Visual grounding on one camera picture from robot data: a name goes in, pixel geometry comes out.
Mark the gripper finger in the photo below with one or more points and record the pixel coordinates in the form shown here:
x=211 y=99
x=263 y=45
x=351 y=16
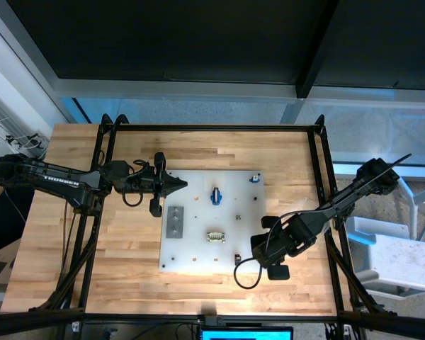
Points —
x=262 y=255
x=173 y=181
x=260 y=241
x=173 y=187

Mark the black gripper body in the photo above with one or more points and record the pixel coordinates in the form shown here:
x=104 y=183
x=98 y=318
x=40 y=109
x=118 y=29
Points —
x=278 y=248
x=158 y=177

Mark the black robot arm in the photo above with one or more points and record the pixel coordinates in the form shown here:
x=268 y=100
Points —
x=343 y=200
x=62 y=180

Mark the grey metal bar plate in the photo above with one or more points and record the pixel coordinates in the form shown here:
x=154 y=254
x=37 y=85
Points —
x=170 y=226

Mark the black plastic socket block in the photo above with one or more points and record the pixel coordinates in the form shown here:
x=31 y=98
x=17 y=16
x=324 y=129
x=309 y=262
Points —
x=238 y=259

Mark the grey white plug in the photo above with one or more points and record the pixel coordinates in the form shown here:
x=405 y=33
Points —
x=216 y=194

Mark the beige multi-pin connector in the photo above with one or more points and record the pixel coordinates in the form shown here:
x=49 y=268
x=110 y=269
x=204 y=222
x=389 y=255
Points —
x=216 y=237

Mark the blue plastic holder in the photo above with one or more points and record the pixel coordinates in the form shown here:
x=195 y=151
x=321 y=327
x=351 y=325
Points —
x=216 y=202

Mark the small blue white connector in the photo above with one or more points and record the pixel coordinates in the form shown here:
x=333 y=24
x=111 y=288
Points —
x=252 y=180

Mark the white task board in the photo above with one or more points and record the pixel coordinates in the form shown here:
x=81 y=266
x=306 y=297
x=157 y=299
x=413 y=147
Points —
x=198 y=248

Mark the screen with blue edge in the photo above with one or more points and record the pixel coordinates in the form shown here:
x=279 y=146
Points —
x=246 y=334

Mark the white metal stand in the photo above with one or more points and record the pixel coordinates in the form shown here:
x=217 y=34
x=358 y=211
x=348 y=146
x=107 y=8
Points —
x=413 y=219

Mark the cardboard box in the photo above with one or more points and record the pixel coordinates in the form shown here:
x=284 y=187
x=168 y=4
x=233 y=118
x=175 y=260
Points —
x=1 y=255

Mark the black aluminium frame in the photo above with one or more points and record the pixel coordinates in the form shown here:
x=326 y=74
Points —
x=212 y=127

